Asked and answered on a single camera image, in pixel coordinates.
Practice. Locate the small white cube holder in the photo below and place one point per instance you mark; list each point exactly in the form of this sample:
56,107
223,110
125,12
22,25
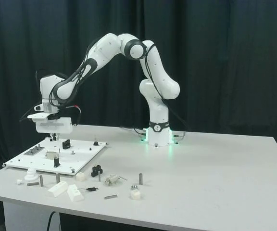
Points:
80,176

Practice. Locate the thin metal peg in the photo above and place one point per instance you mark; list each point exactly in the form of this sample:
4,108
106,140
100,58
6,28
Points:
99,177

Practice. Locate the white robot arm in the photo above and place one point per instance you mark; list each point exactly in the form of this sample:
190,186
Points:
157,72

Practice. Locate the tall metal round peg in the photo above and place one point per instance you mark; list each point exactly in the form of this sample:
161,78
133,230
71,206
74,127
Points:
140,179

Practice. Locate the short metal peg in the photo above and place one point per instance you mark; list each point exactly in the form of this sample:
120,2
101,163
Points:
32,184

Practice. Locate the black curtain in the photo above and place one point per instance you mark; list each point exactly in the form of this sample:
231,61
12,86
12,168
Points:
225,48

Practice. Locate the long white peg holder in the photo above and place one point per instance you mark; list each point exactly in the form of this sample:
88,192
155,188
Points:
58,189
76,193

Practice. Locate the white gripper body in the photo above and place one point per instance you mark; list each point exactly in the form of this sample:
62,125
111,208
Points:
54,125

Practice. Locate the white stacked gears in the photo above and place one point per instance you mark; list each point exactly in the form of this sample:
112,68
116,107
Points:
30,175

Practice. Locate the white task board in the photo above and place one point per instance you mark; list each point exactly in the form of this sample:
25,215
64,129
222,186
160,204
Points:
80,156

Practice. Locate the white small gear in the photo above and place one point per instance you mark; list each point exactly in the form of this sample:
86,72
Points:
20,181

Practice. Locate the black waterproof plug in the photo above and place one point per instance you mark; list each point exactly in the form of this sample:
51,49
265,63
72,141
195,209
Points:
56,162

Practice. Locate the white bolt holder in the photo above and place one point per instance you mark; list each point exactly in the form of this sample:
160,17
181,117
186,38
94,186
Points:
135,195

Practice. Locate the metal bolt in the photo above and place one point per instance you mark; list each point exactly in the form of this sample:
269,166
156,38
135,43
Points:
134,187

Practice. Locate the thin metal pin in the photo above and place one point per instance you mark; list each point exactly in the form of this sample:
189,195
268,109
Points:
123,178

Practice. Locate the white Ethernet plug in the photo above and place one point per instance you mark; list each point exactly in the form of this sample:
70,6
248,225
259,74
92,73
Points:
111,181

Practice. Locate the black D-SUB plug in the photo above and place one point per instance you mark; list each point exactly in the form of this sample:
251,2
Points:
96,170

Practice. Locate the flat white mounting plate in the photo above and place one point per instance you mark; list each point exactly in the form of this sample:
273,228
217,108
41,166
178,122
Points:
38,116

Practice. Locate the metal BNC plug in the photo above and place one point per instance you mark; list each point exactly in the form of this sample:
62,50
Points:
95,139

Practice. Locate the small white camera box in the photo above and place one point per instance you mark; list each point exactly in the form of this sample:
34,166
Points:
39,107

